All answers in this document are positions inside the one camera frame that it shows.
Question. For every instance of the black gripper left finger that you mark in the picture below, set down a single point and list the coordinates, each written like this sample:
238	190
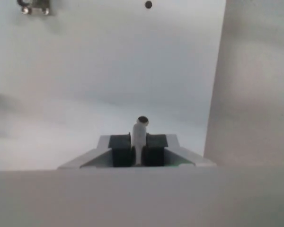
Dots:
119	151

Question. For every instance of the white task board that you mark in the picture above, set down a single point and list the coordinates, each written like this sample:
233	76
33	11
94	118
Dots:
109	71

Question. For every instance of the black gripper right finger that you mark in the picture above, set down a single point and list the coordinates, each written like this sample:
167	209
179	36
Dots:
155	151

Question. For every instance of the thin metal round peg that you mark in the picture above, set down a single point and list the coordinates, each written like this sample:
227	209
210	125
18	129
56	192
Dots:
139	137

